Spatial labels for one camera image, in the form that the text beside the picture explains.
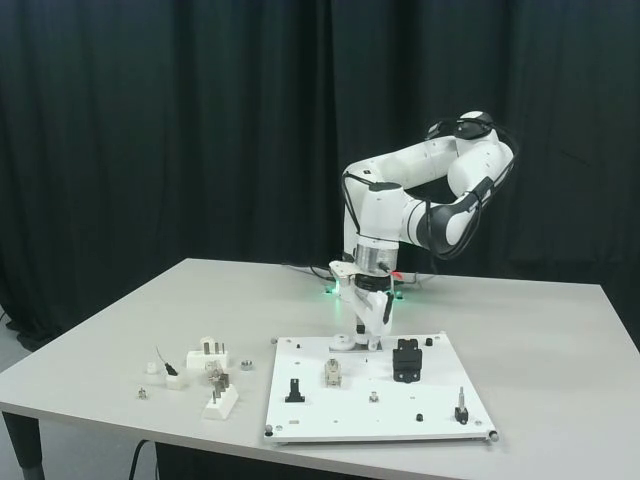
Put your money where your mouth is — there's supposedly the white task board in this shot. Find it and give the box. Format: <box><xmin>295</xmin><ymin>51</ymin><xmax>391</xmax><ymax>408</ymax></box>
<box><xmin>263</xmin><ymin>330</ymin><xmax>500</xmax><ymax>445</ymax></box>

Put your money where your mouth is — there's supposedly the black curtain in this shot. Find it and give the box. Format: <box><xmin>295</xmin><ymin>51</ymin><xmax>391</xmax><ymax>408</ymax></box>
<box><xmin>0</xmin><ymin>0</ymin><xmax>640</xmax><ymax>346</ymax></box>

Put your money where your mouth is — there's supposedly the black cable under table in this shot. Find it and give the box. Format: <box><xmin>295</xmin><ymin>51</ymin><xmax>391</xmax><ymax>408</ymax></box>
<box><xmin>130</xmin><ymin>438</ymin><xmax>156</xmax><ymax>480</ymax></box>

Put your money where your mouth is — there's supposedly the white block peg holder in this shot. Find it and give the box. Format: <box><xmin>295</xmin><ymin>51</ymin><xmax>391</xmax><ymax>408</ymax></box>
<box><xmin>186</xmin><ymin>349</ymin><xmax>232</xmax><ymax>371</ymax></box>

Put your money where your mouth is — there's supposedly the silver wrist ring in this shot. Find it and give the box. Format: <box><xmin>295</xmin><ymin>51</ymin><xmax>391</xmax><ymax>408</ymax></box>
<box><xmin>353</xmin><ymin>242</ymin><xmax>400</xmax><ymax>275</ymax></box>

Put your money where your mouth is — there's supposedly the white wedge peg holder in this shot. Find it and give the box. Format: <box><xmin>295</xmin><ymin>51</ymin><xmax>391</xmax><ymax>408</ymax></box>
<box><xmin>200</xmin><ymin>387</ymin><xmax>239</xmax><ymax>421</ymax></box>

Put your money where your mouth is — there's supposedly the black table leg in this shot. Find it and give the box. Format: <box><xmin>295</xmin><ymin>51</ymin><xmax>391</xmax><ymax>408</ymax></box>
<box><xmin>2</xmin><ymin>410</ymin><xmax>41</xmax><ymax>480</ymax></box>

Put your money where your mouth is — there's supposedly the black D-SUB plug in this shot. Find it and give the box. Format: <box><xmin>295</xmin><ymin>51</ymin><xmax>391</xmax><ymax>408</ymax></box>
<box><xmin>391</xmin><ymin>338</ymin><xmax>425</xmax><ymax>385</ymax></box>

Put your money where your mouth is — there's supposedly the black rod with red tag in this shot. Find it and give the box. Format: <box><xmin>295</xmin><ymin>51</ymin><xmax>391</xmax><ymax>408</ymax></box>
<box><xmin>378</xmin><ymin>264</ymin><xmax>405</xmax><ymax>325</ymax></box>

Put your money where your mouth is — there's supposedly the black plug with thin cable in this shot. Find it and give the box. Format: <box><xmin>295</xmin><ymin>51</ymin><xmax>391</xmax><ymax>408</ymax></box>
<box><xmin>155</xmin><ymin>344</ymin><xmax>180</xmax><ymax>379</ymax></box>

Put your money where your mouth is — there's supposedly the black cable on table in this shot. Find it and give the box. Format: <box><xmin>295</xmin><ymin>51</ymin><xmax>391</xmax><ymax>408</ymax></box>
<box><xmin>282</xmin><ymin>263</ymin><xmax>334</xmax><ymax>280</ymax></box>

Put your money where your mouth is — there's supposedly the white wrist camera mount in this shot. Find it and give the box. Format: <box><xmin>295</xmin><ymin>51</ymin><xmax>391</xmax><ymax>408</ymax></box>
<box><xmin>328</xmin><ymin>259</ymin><xmax>359</xmax><ymax>286</ymax></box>

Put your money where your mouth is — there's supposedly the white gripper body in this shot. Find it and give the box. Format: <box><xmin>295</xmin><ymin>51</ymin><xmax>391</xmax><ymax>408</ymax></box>
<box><xmin>352</xmin><ymin>289</ymin><xmax>395</xmax><ymax>337</ymax></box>

